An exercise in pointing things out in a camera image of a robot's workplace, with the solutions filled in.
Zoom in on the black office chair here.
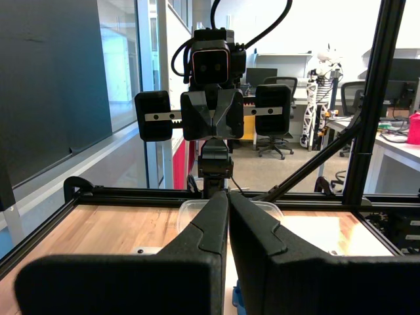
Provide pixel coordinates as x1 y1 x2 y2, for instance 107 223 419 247
255 76 299 161

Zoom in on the white shelf unit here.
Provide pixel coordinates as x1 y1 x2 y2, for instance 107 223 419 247
254 51 314 79

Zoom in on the black aluminium frame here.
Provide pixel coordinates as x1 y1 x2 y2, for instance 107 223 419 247
0 0 420 280

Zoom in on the grey office chair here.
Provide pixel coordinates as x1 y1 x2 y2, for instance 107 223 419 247
337 81 367 158

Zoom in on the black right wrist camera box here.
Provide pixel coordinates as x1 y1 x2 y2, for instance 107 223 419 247
191 39 231 85

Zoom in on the black computer monitor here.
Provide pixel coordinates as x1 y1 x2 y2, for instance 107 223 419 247
245 68 278 87

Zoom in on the white office desk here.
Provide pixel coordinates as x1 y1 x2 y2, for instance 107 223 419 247
323 114 420 194

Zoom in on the red bag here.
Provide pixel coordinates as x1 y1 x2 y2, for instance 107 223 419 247
406 110 420 145

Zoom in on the large black monitor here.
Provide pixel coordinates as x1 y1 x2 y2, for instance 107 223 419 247
382 58 420 111

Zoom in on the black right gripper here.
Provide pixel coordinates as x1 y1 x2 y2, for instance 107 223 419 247
135 83 292 142

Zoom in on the yellow cabinet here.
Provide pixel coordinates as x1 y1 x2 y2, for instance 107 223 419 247
234 114 257 141

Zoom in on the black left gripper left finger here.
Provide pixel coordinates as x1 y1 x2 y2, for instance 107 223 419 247
13 191 229 315

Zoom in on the black right arm looped cable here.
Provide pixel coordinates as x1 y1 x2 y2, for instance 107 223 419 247
171 39 195 79

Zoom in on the blue D-sub connector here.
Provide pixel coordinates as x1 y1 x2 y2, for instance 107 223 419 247
232 284 246 315

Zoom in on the clear plastic tub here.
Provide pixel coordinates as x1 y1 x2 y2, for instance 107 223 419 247
176 199 285 238

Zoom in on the red cabinet panel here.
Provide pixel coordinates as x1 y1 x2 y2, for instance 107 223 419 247
172 136 198 190

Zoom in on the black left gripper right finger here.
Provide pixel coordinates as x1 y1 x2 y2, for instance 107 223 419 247
228 192 420 315

